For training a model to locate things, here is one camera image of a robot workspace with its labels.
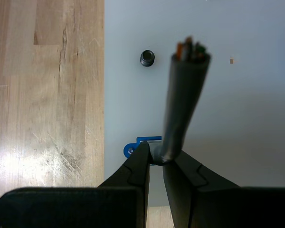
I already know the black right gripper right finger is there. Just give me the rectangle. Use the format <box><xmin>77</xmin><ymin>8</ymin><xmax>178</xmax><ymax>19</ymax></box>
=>
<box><xmin>162</xmin><ymin>150</ymin><xmax>285</xmax><ymax>228</ymax></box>

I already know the white plastic board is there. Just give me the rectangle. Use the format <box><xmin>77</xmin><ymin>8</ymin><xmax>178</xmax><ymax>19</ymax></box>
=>
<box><xmin>104</xmin><ymin>0</ymin><xmax>285</xmax><ymax>208</ymax></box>

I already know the black round screw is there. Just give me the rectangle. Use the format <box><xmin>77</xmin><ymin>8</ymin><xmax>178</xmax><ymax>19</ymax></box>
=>
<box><xmin>140</xmin><ymin>49</ymin><xmax>156</xmax><ymax>68</ymax></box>

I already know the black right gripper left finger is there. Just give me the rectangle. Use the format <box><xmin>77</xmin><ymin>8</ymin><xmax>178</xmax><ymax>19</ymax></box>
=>
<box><xmin>0</xmin><ymin>141</ymin><xmax>150</xmax><ymax>228</ymax></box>

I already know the blue rj45 socket holder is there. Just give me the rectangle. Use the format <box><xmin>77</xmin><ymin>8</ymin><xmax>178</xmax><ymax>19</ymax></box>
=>
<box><xmin>123</xmin><ymin>135</ymin><xmax>163</xmax><ymax>166</ymax></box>

